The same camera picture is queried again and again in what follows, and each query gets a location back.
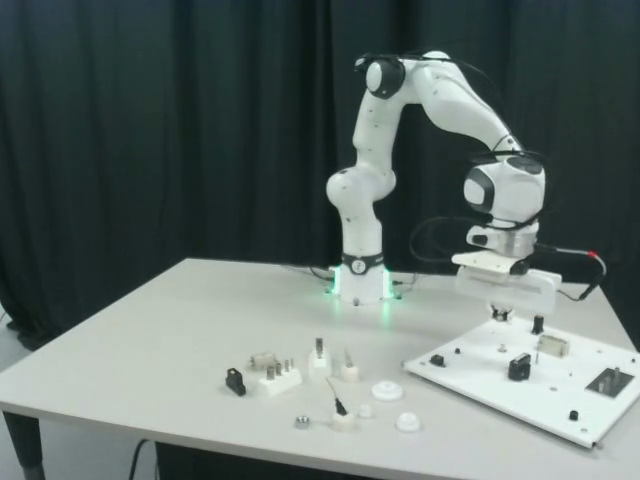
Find white wedge peg holder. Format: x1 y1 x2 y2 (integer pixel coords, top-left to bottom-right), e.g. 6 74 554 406
257 368 305 400

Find white tall plug holder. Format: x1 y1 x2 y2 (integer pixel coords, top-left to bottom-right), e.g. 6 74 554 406
306 349 332 382

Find clear Ethernet plug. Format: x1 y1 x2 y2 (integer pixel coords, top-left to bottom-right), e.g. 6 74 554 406
248 351 280 372

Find black curtain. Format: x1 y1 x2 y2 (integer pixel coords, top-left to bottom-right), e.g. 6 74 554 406
0 0 640 351

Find black table leg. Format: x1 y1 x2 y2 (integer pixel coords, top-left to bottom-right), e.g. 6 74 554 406
2 409 46 480

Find black plug with cable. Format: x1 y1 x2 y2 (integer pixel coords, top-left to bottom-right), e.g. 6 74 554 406
324 377 350 416

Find white flat mounting plate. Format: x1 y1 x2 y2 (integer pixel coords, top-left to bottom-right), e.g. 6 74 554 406
451 251 520 275

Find white task board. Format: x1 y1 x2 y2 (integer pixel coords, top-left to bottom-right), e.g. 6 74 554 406
402 317 640 450

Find white large gear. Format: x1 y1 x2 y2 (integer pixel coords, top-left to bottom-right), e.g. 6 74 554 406
370 379 401 402

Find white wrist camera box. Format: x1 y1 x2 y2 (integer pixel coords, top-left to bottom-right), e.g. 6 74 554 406
466 227 496 249

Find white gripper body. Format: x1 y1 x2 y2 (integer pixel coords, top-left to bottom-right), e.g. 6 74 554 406
454 268 559 312

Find black D-SUB plug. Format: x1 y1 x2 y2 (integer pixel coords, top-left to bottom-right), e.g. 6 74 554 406
223 366 249 396

